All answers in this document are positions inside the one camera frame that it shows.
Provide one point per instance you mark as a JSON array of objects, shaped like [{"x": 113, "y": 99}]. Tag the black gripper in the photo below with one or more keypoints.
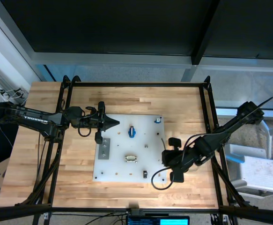
[
  {"x": 183, "y": 161},
  {"x": 91, "y": 121}
]

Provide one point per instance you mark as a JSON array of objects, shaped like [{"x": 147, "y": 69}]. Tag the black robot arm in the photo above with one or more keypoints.
[
  {"x": 220, "y": 136},
  {"x": 33, "y": 117}
]

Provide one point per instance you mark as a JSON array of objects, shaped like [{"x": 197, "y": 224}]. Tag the black USB hub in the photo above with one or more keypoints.
[{"x": 145, "y": 174}]

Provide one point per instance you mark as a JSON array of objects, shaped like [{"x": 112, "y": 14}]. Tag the beige connector housing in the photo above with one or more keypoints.
[{"x": 130, "y": 158}]

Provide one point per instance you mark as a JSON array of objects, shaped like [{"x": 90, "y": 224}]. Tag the blue holder with plug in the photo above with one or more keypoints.
[{"x": 131, "y": 132}]

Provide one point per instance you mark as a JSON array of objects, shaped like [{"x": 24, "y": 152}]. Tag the grey metal plate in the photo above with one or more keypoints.
[{"x": 107, "y": 150}]

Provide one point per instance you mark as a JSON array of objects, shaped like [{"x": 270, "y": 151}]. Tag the wide metal peg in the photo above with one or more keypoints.
[{"x": 103, "y": 154}]

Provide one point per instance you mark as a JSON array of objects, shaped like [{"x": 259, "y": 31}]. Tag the blue socket with white top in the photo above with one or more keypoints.
[{"x": 157, "y": 120}]

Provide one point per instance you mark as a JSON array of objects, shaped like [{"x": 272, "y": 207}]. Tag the white board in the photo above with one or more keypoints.
[{"x": 122, "y": 168}]

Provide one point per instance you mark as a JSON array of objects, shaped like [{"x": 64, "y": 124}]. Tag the screen with blue edge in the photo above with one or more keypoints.
[{"x": 169, "y": 221}]

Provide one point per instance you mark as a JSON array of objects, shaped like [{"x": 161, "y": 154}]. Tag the white bin with blue rim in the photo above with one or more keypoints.
[{"x": 237, "y": 152}]

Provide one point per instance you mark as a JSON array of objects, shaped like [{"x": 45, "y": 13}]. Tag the white storage box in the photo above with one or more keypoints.
[{"x": 262, "y": 173}]

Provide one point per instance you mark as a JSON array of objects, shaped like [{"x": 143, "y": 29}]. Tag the black metal frame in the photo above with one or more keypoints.
[{"x": 136, "y": 84}]

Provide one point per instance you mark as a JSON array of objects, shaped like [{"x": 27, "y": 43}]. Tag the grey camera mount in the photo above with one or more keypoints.
[{"x": 135, "y": 211}]

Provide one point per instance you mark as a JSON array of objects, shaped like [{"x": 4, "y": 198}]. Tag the black upright post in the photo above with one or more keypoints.
[{"x": 204, "y": 35}]

